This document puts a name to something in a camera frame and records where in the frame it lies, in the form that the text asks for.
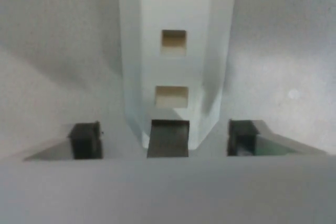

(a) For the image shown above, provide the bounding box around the white peg holder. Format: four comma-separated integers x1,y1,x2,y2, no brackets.
117,0,236,152

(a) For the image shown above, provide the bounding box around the metal square peg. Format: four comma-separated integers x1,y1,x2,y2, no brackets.
146,119,191,159

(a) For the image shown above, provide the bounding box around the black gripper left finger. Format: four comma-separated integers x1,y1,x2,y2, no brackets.
23,121,104,162

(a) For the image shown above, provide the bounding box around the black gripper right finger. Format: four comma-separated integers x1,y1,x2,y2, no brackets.
226,119,330,157

